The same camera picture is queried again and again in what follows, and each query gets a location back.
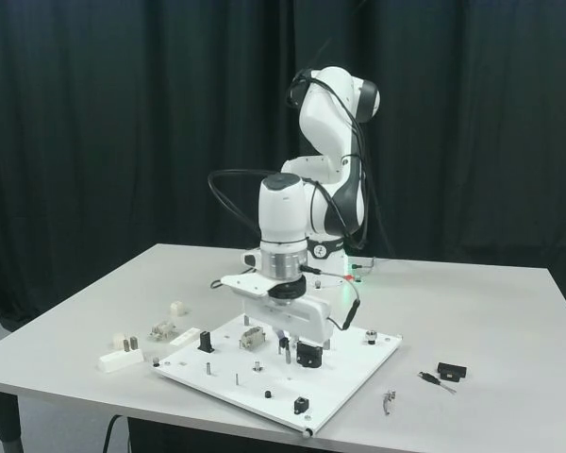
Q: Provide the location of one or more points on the white task board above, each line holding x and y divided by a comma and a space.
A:
339, 377

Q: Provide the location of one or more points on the white cube peg holder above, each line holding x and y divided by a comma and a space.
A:
179, 309

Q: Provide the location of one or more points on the long white peg holder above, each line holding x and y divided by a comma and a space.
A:
120, 362

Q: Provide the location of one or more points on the black rectangular plug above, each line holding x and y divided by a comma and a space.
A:
452, 371

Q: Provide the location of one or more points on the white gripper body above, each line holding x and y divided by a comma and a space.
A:
297, 316

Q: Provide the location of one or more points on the metal square peg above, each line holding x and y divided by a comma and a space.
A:
127, 343
135, 343

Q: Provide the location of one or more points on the metal D-SUB plug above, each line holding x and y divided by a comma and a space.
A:
159, 332

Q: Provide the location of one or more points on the dark table leg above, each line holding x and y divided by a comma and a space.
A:
2, 420

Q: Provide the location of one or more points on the black curtain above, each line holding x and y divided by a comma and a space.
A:
99, 118

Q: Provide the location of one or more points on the metal BNC plug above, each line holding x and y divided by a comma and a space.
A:
371, 337

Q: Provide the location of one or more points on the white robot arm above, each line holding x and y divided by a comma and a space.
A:
335, 122

